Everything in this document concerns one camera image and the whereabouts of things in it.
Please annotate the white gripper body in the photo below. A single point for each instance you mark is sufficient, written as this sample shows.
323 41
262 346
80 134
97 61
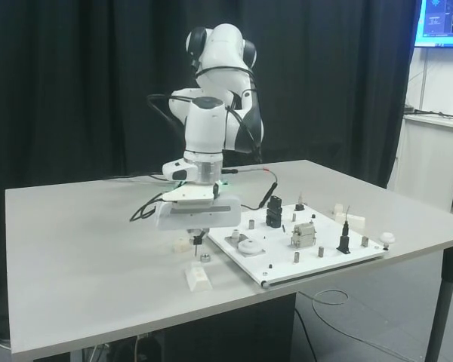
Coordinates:
200 219

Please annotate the thin metal round peg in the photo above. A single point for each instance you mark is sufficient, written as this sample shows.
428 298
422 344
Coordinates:
195 249

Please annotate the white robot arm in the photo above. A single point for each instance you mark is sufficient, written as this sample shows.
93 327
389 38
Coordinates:
204 128

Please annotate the long white peg holder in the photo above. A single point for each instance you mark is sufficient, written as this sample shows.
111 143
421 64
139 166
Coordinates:
198 280

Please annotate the wide metal round peg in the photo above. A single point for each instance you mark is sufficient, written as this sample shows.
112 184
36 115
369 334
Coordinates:
251 224

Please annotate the wide metal square peg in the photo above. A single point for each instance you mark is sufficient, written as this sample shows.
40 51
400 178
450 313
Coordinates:
365 241

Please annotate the small white cube holder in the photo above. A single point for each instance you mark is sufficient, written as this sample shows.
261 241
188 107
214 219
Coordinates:
181 247

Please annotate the metal hex nut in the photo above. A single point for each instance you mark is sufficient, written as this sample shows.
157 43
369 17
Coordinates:
205 258

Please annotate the white small gear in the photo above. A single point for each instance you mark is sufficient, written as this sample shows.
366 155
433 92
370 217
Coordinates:
235 234

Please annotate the white large gear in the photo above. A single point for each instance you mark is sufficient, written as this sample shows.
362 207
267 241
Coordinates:
249 247

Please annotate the black D-SUB plug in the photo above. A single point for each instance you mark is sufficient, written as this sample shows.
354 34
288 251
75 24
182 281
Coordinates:
273 218

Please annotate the white task board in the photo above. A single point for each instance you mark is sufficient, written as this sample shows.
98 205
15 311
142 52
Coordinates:
279 265

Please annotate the small plug with pale tip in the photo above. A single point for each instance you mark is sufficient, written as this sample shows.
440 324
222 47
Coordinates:
299 205

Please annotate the small white block holder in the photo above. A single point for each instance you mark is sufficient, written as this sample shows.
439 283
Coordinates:
338 209

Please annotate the white medium gear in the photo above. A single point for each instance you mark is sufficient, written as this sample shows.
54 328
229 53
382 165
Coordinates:
387 237

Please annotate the black curtain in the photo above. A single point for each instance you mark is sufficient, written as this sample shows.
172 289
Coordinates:
60 75

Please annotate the black table leg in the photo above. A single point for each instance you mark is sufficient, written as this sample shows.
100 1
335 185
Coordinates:
443 301

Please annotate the blue screen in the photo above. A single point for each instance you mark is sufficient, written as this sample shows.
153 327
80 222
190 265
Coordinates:
443 22

